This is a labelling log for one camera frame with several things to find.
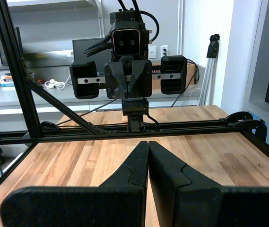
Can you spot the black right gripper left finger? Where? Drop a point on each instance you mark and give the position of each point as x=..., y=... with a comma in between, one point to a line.
x=82, y=205

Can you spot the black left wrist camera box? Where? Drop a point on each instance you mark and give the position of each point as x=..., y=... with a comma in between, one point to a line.
x=126, y=42

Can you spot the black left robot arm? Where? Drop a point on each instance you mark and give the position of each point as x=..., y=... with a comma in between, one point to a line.
x=135, y=106

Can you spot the white wall outlet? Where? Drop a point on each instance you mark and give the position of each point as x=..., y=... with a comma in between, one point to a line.
x=164, y=50
x=152, y=52

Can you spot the black aluminium frame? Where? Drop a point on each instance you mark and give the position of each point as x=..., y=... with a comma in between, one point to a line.
x=17, y=71

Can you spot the black rounded frame bracket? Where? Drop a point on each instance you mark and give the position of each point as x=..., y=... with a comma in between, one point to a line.
x=49, y=125
x=240, y=117
x=254, y=127

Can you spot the small red tool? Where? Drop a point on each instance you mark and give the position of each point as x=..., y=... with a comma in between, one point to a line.
x=39, y=81

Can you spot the stack of books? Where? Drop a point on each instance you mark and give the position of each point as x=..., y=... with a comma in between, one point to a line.
x=6, y=84

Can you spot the black and silver stand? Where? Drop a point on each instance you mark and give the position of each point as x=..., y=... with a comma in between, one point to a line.
x=213, y=49

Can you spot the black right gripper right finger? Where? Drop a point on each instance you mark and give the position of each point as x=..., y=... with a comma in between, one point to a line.
x=219, y=208

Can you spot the grey desk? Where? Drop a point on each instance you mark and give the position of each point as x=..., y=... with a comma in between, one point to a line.
x=6, y=97

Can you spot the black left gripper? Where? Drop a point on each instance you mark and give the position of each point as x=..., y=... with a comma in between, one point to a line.
x=84, y=91

